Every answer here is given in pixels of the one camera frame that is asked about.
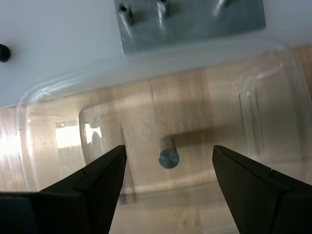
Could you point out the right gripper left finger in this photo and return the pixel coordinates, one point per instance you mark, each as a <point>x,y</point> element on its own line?
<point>73,209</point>

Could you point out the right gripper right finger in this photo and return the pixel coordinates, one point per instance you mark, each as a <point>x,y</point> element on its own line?
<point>268,207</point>

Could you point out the steel cylinder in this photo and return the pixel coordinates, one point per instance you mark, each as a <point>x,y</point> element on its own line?
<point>168,159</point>

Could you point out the clear plastic tub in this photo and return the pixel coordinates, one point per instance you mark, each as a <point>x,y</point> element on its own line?
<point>195,109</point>

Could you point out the black knob screw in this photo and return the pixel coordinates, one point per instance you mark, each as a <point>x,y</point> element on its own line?
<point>4,53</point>

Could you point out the white task board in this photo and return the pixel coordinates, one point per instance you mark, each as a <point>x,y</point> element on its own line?
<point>61,29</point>

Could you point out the grey metal plate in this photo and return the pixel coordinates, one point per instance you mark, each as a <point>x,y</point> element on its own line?
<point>195,31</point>

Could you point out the steel peg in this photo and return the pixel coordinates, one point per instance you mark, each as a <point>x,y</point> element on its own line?
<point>126,13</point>
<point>225,2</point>
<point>162,7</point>

